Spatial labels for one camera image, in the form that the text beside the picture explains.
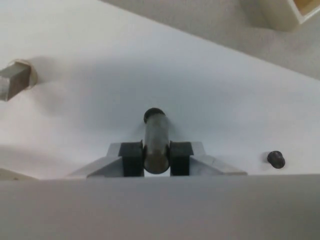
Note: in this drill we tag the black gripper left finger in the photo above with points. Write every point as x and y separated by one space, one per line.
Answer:
130 160

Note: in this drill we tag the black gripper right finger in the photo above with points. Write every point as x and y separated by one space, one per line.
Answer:
181 160

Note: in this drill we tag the metal round peg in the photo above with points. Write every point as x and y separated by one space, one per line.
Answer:
156 145

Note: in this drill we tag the black round knob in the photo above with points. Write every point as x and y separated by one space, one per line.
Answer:
276 160

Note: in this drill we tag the metal square peg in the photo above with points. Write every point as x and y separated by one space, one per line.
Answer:
13 80

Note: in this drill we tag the white task board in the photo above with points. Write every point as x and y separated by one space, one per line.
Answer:
87 120

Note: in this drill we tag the small white square holder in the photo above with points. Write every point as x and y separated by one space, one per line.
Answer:
277 12

